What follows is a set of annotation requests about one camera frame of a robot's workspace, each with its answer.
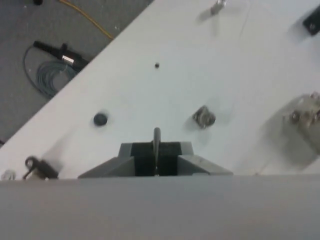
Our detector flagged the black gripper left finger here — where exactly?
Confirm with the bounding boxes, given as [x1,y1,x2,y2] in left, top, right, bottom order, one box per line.
[77,142,156,179]

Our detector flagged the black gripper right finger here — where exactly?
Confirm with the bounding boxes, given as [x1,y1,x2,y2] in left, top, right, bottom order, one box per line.
[156,141,234,177]

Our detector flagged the thin metal round peg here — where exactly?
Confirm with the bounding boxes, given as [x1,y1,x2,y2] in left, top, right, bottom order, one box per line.
[151,126,162,176]

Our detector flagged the thick metal round peg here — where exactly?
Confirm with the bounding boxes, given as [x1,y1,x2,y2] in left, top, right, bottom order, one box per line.
[196,0,229,23]

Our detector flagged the metal BNC plug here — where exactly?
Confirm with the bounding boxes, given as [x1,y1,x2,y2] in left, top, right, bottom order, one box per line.
[191,105,217,130]

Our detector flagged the white task board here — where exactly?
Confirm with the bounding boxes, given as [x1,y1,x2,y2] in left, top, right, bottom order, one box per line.
[0,0,320,181]

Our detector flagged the black handheld device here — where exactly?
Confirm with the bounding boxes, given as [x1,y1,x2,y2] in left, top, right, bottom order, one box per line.
[33,39,90,70]

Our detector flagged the grey coiled cable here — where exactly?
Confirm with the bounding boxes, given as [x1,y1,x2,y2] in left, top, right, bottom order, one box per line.
[23,45,84,99]

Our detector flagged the yellow cable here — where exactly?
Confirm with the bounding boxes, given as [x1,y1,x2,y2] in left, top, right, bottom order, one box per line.
[58,0,115,40]

